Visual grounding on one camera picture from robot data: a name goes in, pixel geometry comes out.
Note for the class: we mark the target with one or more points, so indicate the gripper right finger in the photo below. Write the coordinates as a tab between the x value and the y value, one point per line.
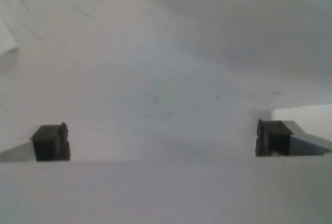
275	138

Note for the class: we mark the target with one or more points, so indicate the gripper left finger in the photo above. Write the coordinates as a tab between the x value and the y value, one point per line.
48	143

